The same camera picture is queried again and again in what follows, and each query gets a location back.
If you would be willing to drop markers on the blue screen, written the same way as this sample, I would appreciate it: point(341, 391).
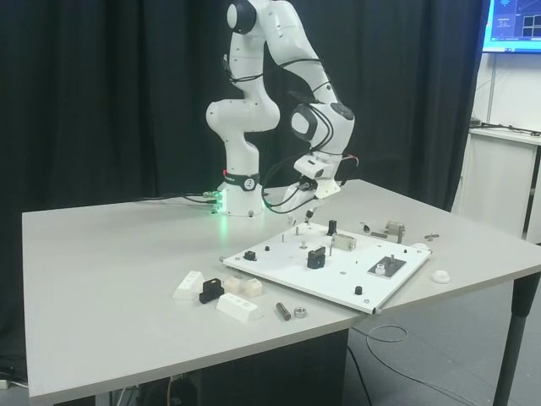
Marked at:
point(511, 25)

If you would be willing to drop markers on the short white peg holder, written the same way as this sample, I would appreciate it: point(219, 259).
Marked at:
point(186, 287)

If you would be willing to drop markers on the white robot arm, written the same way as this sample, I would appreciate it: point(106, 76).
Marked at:
point(249, 127)

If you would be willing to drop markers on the white large gear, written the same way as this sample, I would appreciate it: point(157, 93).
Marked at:
point(421, 245)

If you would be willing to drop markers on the metal rectangular plug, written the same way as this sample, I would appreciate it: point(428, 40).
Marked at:
point(343, 242)

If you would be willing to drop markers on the beige plug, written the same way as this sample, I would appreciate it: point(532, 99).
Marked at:
point(394, 230)

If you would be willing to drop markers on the long white peg holder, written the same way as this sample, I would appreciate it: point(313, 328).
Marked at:
point(236, 308)

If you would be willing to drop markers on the black curtain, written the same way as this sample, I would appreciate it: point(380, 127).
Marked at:
point(105, 105)

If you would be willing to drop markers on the metal nut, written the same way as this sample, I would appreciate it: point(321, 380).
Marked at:
point(300, 313)

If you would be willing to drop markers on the black upright plug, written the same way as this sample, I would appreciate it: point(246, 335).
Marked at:
point(332, 227)

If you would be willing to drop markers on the grey metal round peg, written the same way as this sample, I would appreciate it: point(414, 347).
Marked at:
point(378, 233)

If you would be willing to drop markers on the black plug with flat wings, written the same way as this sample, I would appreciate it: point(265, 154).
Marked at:
point(316, 259)

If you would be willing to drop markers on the black table leg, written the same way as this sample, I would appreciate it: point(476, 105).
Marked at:
point(513, 338)

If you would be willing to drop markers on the white cube holder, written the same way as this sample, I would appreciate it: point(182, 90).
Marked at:
point(253, 289)
point(233, 286)

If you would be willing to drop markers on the white task board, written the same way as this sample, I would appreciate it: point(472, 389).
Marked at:
point(296, 270)

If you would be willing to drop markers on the white power strip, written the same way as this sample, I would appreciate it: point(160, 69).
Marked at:
point(3, 383)

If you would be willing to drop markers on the white cabinet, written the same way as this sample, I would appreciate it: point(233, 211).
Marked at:
point(498, 182)

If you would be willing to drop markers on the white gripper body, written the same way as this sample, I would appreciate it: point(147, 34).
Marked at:
point(300, 199)

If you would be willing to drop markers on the black D-SUB plug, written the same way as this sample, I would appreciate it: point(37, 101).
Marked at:
point(210, 291)

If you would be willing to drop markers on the white medium gear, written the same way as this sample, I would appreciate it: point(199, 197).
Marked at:
point(440, 277)

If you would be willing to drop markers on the thick dark metal round peg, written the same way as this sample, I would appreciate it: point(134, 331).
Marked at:
point(282, 311)

